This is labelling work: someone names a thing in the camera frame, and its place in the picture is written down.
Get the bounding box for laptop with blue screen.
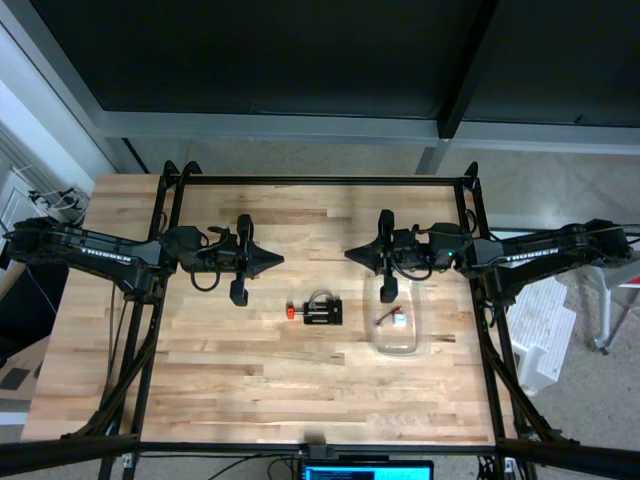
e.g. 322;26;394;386
299;459;435;480

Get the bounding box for grey metal stand legs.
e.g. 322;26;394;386
574;264;640;357

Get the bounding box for bundle of cables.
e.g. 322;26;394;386
27;187;89;216

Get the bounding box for white plastic step stool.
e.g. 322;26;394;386
504;277;571;396

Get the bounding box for black box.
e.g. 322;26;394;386
0;259;69;361

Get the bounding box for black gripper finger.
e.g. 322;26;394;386
249;258;285;277
249;242;285;260
344;253;383;275
344;237;383;255

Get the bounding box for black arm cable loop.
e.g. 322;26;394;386
189;264;222;293

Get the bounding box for black metal frame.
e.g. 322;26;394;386
0;159;640;480

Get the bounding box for cardboard box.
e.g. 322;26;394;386
0;334;51;416

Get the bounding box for black vise with red knob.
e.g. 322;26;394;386
285;298;345;327

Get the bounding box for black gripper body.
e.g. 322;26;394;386
378;209;429;304
207;214;254;306

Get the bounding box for clear plastic tub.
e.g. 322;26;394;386
363;277;430;360

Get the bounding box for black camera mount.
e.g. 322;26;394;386
299;432;331;459

